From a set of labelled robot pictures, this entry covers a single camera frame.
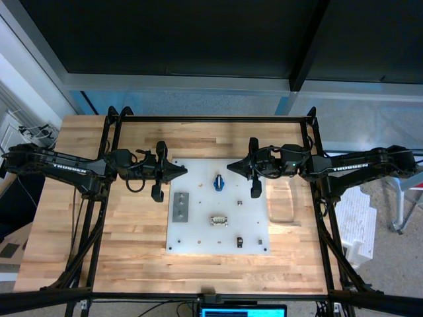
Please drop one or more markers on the beige multi-pin connector housing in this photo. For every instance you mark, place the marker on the beige multi-pin connector housing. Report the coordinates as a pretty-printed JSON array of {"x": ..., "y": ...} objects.
[{"x": 219, "y": 221}]

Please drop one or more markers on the grey metal chair legs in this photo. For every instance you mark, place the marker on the grey metal chair legs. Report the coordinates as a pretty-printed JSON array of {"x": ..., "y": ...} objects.
[{"x": 399, "y": 204}]

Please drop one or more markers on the grey metal plate with pins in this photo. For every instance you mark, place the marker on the grey metal plate with pins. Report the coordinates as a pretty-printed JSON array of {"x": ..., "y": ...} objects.
[{"x": 176, "y": 208}]

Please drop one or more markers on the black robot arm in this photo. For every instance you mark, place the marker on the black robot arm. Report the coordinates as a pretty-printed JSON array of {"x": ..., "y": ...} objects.
[
  {"x": 66, "y": 166},
  {"x": 347, "y": 168}
]

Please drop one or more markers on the white taskboard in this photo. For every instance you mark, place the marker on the white taskboard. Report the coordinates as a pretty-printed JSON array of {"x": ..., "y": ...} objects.
[{"x": 205, "y": 231}]

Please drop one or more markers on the blue clamp connector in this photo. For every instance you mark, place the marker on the blue clamp connector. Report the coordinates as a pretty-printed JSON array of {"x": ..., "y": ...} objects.
[{"x": 218, "y": 186}]

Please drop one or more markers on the black aluminium frame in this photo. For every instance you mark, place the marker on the black aluminium frame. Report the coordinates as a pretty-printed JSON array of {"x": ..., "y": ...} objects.
[{"x": 211, "y": 119}]

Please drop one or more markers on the clear plastic tub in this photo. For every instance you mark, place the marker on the clear plastic tub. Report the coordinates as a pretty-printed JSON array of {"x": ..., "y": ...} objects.
[{"x": 281, "y": 220}]

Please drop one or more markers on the white frame bracket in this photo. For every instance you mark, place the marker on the white frame bracket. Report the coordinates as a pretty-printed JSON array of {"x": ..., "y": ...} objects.
[
  {"x": 337, "y": 307},
  {"x": 84, "y": 304}
]

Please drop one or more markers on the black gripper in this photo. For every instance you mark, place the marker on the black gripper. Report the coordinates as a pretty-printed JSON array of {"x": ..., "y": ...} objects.
[
  {"x": 160, "y": 152},
  {"x": 256, "y": 190}
]

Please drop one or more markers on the black socket mount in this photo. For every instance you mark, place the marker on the black socket mount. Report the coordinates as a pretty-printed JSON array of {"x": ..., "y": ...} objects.
[{"x": 239, "y": 242}]

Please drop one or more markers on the black table edge camera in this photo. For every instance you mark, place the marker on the black table edge camera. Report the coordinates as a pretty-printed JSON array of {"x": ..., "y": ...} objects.
[{"x": 211, "y": 297}]

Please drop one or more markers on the white foam packaging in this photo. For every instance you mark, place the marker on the white foam packaging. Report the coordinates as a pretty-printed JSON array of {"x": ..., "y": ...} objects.
[{"x": 357, "y": 214}]

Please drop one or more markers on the laptop screen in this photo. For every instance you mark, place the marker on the laptop screen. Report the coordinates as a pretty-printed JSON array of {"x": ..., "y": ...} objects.
[{"x": 241, "y": 312}]

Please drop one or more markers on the black partition post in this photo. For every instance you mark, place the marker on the black partition post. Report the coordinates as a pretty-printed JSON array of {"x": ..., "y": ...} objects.
[{"x": 307, "y": 49}]

